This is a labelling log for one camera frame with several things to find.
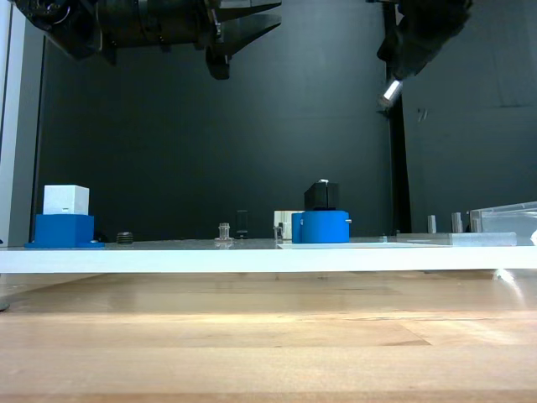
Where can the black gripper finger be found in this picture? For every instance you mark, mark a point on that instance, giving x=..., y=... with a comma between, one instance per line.
x=419, y=52
x=394, y=44
x=239, y=33
x=247, y=4

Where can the silver metal cylinder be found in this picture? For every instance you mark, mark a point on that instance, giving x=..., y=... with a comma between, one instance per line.
x=391, y=92

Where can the black plug with silver top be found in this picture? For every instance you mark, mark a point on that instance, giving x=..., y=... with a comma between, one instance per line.
x=321, y=195

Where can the small clear plastic spool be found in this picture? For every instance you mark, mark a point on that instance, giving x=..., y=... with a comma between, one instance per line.
x=223, y=235

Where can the beige multi-pin connector housing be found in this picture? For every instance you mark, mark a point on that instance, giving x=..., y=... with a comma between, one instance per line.
x=283, y=224

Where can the short metal peg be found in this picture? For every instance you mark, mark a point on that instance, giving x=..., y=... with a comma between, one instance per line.
x=457, y=222
x=431, y=224

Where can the small metal clamp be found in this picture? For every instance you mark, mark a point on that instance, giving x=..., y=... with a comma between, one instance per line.
x=277, y=233

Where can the clear plastic tub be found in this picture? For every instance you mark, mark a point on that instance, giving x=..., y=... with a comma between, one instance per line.
x=503, y=218

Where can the black set screw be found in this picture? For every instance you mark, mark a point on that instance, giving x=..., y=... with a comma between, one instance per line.
x=124, y=237

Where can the white task board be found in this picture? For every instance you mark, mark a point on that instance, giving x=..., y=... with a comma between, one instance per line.
x=251, y=260

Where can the grey metal peg plate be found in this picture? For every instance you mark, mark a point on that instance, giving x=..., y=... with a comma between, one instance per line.
x=482, y=238

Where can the white cube plug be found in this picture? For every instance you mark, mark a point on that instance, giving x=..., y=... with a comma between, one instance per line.
x=65, y=199

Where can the black metal frame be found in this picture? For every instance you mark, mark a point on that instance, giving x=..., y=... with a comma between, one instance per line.
x=398, y=168

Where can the blue round mount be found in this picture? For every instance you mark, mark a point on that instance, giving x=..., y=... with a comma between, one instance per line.
x=325, y=226

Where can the blue square mount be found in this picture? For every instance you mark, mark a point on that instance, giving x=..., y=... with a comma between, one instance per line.
x=63, y=231

